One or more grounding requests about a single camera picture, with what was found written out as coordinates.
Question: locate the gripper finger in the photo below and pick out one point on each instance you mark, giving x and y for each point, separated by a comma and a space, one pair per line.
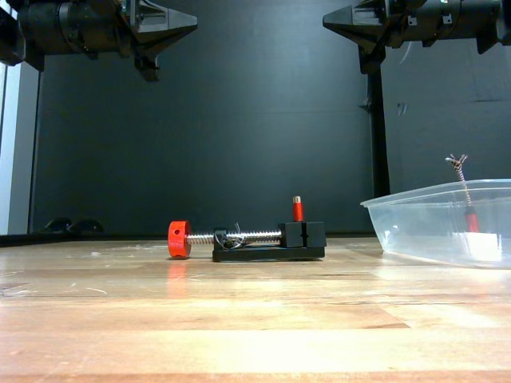
159, 42
359, 40
341, 20
179, 20

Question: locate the black vise with red knob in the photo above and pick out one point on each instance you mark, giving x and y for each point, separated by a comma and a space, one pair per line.
303, 237

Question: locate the clear plastic tub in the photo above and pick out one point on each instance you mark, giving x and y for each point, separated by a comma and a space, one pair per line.
399, 223

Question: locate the red RCA socket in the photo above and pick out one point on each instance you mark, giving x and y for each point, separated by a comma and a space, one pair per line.
298, 211

